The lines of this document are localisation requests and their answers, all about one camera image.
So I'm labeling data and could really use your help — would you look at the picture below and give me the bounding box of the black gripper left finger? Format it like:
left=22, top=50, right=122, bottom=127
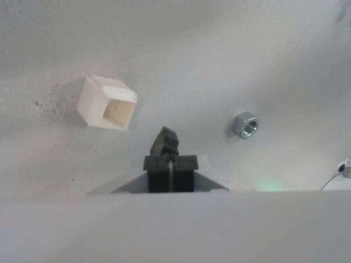
left=86, top=155, right=172, bottom=196

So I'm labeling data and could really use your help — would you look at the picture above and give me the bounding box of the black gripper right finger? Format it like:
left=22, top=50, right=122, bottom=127
left=172, top=155, right=256, bottom=193

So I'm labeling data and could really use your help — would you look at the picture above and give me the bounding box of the black USB plug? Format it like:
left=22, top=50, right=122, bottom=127
left=149, top=125, right=181, bottom=157

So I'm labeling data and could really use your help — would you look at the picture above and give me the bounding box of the metal hex nut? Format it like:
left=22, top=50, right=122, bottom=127
left=232, top=111, right=259, bottom=140

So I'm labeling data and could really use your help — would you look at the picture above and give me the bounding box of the small white plug holder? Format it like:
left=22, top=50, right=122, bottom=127
left=76, top=75, right=138, bottom=132

